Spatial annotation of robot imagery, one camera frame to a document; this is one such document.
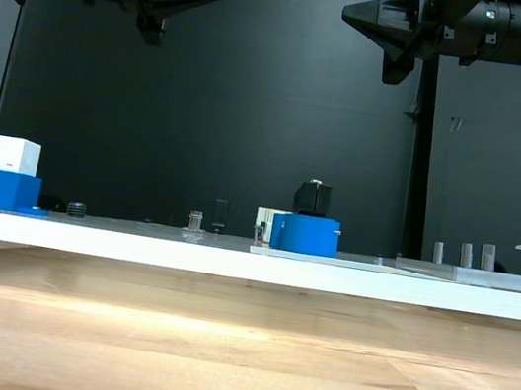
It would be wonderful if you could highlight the white board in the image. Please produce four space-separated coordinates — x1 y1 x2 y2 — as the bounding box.
0 198 521 330

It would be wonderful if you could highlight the thick grey metal peg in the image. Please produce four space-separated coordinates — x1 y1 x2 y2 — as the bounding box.
478 243 498 272

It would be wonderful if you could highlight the small metal fitting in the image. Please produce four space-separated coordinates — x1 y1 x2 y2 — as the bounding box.
183 210 208 235

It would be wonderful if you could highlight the blue round holder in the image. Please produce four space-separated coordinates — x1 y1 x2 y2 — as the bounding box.
268 209 344 260

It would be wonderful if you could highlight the medium grey metal peg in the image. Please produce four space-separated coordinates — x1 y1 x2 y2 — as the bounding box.
458 242 477 269

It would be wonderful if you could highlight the black metal frame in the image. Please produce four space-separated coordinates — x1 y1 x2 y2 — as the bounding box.
388 56 453 261

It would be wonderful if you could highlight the black clamp block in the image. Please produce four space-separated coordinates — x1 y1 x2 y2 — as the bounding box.
291 175 334 219

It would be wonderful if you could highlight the blue square mount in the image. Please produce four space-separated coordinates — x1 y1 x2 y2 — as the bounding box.
0 170 55 219

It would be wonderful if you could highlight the white cube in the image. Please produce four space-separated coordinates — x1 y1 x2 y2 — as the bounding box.
0 134 43 179

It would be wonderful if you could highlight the grey aluminium bar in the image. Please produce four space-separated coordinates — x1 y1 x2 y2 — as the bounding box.
392 254 521 294

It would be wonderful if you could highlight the beige connector housing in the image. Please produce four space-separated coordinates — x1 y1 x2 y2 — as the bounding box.
251 206 284 248

